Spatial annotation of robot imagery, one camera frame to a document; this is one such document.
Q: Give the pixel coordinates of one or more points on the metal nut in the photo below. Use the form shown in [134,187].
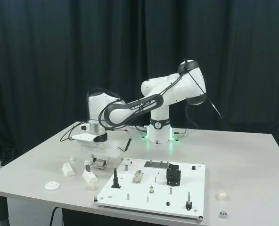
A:
[222,214]

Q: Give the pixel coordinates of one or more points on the black USB plug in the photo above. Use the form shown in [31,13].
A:
[116,180]

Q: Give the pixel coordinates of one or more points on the metal square peg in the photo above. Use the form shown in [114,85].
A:
[87,167]

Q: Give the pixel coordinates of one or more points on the metal waterproof plug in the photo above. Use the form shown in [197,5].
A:
[100,163]

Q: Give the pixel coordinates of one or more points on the metal BNC plug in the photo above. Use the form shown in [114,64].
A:
[151,189]

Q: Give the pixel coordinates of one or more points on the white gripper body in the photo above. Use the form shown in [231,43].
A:
[99,148]

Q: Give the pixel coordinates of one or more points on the white task board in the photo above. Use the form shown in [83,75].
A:
[153,188]

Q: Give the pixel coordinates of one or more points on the black D-SUB plug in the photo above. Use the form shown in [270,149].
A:
[173,175]

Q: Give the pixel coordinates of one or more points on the white large gear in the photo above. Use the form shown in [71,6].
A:
[52,186]

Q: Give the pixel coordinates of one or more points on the white holder block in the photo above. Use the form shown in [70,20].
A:
[68,169]

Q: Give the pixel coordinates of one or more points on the metal bolt with black base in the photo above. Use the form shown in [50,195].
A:
[188,204]

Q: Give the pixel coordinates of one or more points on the small cream holder cube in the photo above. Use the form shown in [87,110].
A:
[92,185]
[221,196]

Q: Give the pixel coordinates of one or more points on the black curtain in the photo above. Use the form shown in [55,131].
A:
[59,47]

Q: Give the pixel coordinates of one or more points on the white holder with peg hole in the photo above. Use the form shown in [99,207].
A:
[90,176]

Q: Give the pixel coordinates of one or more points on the white small gear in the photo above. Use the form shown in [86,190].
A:
[72,158]

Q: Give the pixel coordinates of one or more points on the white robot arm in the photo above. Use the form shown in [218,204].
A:
[158,94]

